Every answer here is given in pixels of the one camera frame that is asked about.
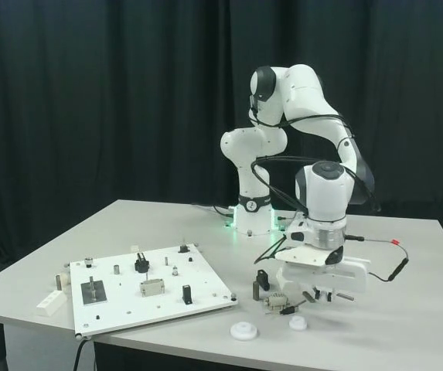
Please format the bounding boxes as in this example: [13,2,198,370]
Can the black cable under table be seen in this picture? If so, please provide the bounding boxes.
[73,335,93,371]

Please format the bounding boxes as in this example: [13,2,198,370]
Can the black plug block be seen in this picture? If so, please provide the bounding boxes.
[256,269,271,291]

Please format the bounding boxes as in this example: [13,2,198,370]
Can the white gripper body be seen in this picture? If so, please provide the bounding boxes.
[277,257,373,298]

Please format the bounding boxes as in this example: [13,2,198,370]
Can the black base cable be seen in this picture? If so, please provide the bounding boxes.
[191,203,238,218]

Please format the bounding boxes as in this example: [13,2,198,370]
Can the grey D-SUB plug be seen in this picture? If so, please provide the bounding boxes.
[261,295,288,316]

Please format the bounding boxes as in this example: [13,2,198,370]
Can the thin black rod with wire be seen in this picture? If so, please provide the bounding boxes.
[344,233,411,285]

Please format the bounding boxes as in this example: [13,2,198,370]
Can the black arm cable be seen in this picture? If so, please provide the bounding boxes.
[247,92,361,131]
[249,153,381,220]

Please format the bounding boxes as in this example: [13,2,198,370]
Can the white task board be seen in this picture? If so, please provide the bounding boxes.
[64,242,237,338]

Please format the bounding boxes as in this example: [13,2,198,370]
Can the white large gear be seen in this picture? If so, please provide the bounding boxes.
[230,320,260,342]

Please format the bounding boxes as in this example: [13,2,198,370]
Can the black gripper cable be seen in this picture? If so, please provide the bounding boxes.
[257,236,288,265]

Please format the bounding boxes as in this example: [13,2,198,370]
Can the white holder with holes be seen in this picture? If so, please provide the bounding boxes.
[36,291,68,318]

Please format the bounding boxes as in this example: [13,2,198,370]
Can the black curtains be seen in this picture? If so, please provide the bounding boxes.
[0,0,443,260]

